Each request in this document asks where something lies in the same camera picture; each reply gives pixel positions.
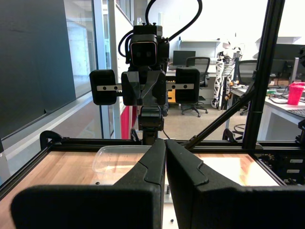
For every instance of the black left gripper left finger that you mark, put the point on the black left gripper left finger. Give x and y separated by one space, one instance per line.
83 207

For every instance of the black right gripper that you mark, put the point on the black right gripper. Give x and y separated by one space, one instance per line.
103 97

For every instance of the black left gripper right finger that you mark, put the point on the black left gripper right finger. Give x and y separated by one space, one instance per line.
226 207

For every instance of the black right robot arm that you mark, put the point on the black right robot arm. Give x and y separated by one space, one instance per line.
151 119

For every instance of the yellow drawer cabinet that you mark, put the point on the yellow drawer cabinet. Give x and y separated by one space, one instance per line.
171 95

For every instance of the small computer monitor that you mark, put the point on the small computer monitor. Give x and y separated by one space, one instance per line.
183 57

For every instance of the clear plastic tub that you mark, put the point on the clear plastic tub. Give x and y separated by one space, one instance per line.
112 157

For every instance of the small black connector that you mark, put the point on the small black connector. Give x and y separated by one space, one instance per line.
168 190

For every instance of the black office chair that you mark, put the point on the black office chair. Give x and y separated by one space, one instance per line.
197 62

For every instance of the white lattice figure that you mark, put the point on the white lattice figure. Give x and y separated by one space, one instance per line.
220 78

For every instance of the grey mesh office chair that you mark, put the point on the grey mesh office chair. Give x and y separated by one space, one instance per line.
246 69

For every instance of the white desk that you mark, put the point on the white desk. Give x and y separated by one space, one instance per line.
276 112

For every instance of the red cup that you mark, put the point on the red cup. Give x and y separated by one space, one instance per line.
295 94

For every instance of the wide dark monitor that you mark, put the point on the wide dark monitor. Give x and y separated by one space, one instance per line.
286 55

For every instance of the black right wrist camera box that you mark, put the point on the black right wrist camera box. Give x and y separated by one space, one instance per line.
143 53

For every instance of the black metal frame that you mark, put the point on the black metal frame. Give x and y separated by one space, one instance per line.
268 47

